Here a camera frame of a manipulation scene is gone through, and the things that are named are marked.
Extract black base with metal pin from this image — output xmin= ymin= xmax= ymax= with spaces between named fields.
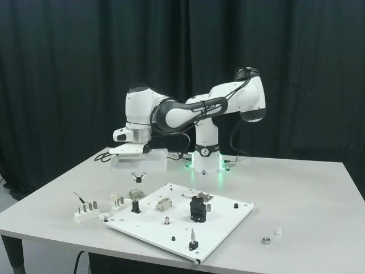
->
xmin=188 ymin=228 xmax=198 ymax=252

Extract black plug with thin wire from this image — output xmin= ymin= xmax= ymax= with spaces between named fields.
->
xmin=72 ymin=191 xmax=86 ymax=213

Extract black cable under table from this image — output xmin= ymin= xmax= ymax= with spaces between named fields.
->
xmin=74 ymin=250 xmax=87 ymax=274

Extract black D-SUB plug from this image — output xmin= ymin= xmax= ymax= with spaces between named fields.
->
xmin=189 ymin=195 xmax=207 ymax=224

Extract long white peg holder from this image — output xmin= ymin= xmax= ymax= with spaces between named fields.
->
xmin=74 ymin=208 xmax=102 ymax=224

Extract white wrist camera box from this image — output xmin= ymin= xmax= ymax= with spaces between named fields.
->
xmin=112 ymin=128 xmax=132 ymax=142

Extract black curtain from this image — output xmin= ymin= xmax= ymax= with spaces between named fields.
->
xmin=0 ymin=0 xmax=365 ymax=198

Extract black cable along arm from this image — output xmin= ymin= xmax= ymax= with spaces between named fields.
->
xmin=199 ymin=67 xmax=259 ymax=116

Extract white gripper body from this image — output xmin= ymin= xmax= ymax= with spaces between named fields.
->
xmin=110 ymin=148 xmax=168 ymax=173

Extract black cable to gripper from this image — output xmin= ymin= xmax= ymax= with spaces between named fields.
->
xmin=151 ymin=125 xmax=192 ymax=158

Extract white task board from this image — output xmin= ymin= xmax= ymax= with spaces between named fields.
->
xmin=103 ymin=182 xmax=256 ymax=265

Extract black table leg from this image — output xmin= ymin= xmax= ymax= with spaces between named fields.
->
xmin=1 ymin=235 xmax=24 ymax=274

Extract black cable at arm foot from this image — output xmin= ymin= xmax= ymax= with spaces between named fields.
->
xmin=229 ymin=112 xmax=253 ymax=158

